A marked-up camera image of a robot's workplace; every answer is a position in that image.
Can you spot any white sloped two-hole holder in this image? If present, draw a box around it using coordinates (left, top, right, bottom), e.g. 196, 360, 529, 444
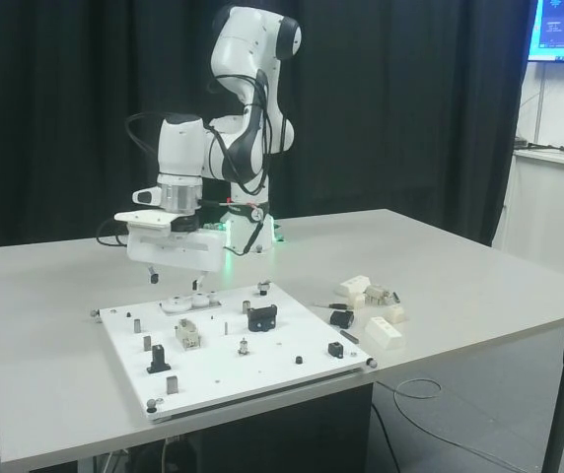
362, 316, 406, 351

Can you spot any black box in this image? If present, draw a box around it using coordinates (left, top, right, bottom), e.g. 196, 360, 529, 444
181, 380, 378, 473

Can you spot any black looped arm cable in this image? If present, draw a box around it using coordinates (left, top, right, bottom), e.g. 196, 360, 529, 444
123, 111, 166, 167

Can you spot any thin black rod on wire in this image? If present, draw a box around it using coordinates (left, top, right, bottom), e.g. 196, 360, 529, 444
199, 196, 269, 255

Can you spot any white task board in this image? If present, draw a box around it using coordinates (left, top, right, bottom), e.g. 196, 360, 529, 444
89, 281, 380, 425

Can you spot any white block holder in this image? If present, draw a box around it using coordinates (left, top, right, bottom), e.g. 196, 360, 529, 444
337, 274, 374, 299

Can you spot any white cabinet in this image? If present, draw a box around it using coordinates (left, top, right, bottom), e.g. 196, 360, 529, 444
490, 146, 564, 286

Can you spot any beige waterproof plug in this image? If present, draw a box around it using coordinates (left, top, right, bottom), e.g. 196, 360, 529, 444
362, 284, 393, 307

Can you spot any white large gear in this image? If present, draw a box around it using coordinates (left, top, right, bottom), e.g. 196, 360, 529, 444
165, 294, 195, 313

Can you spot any black curtain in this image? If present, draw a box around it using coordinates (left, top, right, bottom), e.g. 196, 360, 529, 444
0, 0, 535, 447

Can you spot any flat white plate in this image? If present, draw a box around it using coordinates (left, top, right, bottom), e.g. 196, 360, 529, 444
112, 210, 181, 233

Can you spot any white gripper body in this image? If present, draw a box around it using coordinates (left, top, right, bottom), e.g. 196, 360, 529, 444
124, 224, 228, 275

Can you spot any thin grey cable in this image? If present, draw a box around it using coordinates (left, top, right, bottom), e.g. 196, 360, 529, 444
375, 375, 555, 473

